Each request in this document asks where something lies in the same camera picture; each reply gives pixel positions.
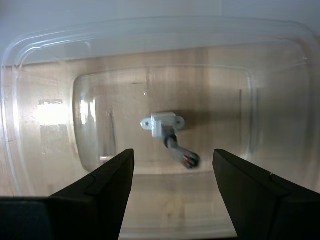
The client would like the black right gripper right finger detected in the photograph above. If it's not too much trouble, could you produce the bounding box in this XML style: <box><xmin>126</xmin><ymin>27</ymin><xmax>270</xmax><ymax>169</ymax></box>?
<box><xmin>212</xmin><ymin>148</ymin><xmax>320</xmax><ymax>240</ymax></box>

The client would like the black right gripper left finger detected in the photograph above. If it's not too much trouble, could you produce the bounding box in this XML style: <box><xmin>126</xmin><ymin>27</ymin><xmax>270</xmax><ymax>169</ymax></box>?
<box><xmin>0</xmin><ymin>148</ymin><xmax>135</xmax><ymax>240</ymax></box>

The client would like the RJ45 connector with grey cable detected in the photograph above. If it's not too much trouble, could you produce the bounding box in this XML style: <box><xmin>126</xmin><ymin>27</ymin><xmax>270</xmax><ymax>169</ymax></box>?
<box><xmin>140</xmin><ymin>112</ymin><xmax>202</xmax><ymax>170</ymax></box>

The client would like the clear plastic tub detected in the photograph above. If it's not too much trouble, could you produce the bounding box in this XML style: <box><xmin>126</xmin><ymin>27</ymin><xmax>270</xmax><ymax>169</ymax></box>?
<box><xmin>0</xmin><ymin>16</ymin><xmax>320</xmax><ymax>240</ymax></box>

